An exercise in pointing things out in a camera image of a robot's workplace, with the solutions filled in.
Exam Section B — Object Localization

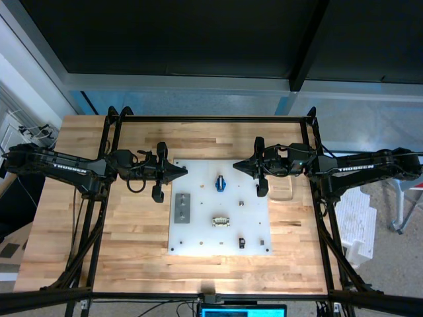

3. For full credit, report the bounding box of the laptop screen with blue edge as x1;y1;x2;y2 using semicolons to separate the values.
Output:
197;304;288;317

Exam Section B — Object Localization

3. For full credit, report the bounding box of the white and black cable bundle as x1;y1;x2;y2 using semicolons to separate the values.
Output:
18;123;56;139

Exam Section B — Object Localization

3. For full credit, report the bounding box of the white foam packaging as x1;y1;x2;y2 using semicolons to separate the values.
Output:
333;190;377;270

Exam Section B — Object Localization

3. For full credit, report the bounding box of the brown cardboard box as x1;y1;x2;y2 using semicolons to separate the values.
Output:
0;221;34;265

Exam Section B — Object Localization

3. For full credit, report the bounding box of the grey metal stand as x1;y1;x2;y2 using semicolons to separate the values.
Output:
379;163;423;235

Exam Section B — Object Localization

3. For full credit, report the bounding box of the black metal frame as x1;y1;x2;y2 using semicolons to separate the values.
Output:
0;105;423;317

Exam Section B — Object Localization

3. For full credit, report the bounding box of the clear plastic tub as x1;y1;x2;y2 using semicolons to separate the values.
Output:
268;174;295;202

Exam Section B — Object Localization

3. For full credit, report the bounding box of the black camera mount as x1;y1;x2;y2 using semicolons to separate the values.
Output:
197;286;223;304

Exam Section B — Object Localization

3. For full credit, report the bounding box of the white taskboard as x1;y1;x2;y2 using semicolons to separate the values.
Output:
167;158;274;256

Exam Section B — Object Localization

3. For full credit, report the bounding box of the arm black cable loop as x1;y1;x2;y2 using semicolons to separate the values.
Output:
126;174;147;194

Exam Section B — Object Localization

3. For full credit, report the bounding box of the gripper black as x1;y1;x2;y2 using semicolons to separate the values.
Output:
232;136;288;198
145;141;189;203

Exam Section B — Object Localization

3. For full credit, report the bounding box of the grey metal base plate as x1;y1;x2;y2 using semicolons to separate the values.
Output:
173;193;192;225

